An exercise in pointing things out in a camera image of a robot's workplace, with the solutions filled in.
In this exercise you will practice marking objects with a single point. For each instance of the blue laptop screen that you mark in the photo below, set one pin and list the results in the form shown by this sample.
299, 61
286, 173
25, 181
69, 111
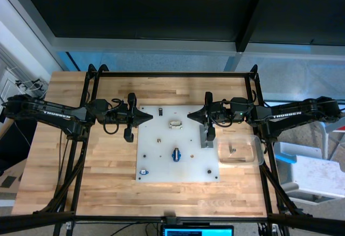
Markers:
196, 232

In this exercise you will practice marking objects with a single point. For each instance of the black table-level camera mount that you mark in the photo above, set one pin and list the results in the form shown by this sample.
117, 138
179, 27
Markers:
171, 218

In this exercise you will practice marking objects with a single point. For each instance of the small blue mount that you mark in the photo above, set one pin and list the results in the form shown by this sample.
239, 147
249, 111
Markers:
147, 172

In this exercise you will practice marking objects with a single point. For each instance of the grey metal peg holder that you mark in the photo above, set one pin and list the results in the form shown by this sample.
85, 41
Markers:
208, 145

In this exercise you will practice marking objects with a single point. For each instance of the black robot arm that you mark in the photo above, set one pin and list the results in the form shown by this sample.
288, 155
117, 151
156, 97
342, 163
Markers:
285, 115
54, 112

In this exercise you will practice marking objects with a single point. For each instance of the white step stool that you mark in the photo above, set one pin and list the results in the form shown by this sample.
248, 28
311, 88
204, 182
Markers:
315, 174

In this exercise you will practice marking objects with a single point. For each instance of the clear plastic tub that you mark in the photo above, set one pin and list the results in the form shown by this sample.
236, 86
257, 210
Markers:
242, 156

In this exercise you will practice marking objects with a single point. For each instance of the white taskboard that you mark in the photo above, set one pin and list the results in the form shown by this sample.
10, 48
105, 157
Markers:
161, 166

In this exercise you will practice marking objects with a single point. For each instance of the cardboard box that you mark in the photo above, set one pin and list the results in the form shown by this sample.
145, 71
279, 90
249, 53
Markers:
14, 170

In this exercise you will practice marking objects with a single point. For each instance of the grey metal chair frame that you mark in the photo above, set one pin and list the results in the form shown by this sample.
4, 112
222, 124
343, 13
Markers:
325, 144

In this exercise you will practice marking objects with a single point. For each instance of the black metal frame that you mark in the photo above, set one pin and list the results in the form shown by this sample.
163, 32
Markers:
172, 75

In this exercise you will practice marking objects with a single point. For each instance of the grey rectangular connector housing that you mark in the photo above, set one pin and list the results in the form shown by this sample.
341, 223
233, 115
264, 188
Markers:
175, 124

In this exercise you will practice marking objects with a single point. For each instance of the short steel cylinder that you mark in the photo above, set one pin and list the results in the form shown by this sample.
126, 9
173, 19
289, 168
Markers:
231, 149

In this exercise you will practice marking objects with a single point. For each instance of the blue round connector mount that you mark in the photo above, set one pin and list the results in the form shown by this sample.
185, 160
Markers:
172, 156

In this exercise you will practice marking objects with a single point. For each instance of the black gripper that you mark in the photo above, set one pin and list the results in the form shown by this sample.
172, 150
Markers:
131, 100
209, 135

